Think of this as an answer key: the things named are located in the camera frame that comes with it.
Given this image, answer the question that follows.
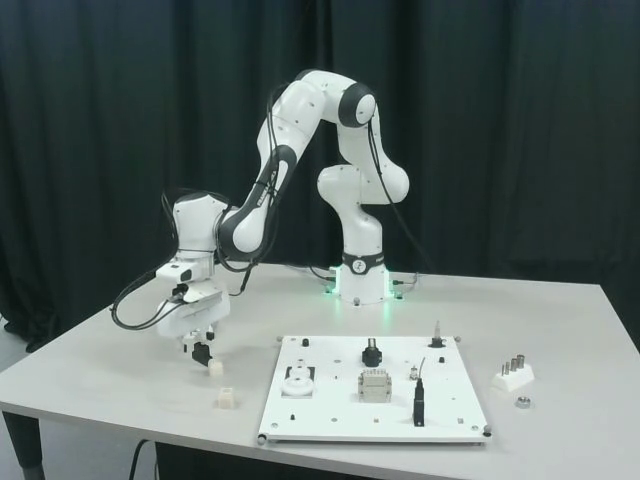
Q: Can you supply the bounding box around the black table leg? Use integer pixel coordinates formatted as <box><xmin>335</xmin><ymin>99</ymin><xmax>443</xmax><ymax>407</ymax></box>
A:
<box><xmin>0</xmin><ymin>407</ymin><xmax>41</xmax><ymax>480</ymax></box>

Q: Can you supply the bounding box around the black curtain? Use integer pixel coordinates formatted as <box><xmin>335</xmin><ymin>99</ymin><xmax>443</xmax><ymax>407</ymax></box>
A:
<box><xmin>0</xmin><ymin>0</ymin><xmax>640</xmax><ymax>347</ymax></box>

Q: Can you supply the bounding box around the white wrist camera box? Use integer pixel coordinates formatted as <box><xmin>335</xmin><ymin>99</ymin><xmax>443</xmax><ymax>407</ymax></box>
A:
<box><xmin>155</xmin><ymin>263</ymin><xmax>195</xmax><ymax>286</ymax></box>

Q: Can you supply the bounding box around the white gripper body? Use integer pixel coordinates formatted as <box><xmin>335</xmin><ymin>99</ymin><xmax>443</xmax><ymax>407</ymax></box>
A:
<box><xmin>155</xmin><ymin>292</ymin><xmax>232</xmax><ymax>346</ymax></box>

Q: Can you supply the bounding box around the white peg holder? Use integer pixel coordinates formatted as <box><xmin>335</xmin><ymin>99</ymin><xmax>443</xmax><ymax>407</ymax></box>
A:
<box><xmin>491</xmin><ymin>366</ymin><xmax>538</xmax><ymax>397</ymax></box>

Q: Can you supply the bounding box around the black cable under table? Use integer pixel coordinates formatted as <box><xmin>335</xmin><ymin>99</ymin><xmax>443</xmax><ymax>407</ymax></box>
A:
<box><xmin>130</xmin><ymin>438</ymin><xmax>154</xmax><ymax>480</ymax></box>

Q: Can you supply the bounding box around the white large gear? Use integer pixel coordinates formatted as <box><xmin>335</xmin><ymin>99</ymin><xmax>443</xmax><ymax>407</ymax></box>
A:
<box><xmin>282</xmin><ymin>377</ymin><xmax>317</xmax><ymax>402</ymax></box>

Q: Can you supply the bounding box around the black USB plug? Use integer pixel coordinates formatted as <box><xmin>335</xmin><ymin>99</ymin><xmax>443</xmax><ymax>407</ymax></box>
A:
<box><xmin>411</xmin><ymin>355</ymin><xmax>429</xmax><ymax>428</ymax></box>

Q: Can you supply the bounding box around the black waterproof plug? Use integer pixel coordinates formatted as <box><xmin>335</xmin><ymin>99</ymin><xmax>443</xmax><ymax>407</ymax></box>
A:
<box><xmin>360</xmin><ymin>337</ymin><xmax>384</xmax><ymax>368</ymax></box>

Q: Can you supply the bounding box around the black D-SUB plug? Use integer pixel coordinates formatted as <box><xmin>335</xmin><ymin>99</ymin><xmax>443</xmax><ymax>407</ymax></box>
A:
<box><xmin>191</xmin><ymin>342</ymin><xmax>214</xmax><ymax>370</ymax></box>

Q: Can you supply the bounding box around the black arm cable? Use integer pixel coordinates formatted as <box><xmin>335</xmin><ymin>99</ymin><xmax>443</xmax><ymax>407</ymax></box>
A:
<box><xmin>367</xmin><ymin>107</ymin><xmax>434</xmax><ymax>282</ymax></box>

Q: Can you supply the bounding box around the white task board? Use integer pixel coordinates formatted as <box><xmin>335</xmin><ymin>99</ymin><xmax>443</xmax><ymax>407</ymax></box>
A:
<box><xmin>256</xmin><ymin>333</ymin><xmax>495</xmax><ymax>443</ymax></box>

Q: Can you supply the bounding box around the black looping wrist cable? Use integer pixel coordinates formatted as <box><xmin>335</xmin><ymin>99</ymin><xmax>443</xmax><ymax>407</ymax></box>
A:
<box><xmin>110</xmin><ymin>267</ymin><xmax>177</xmax><ymax>333</ymax></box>

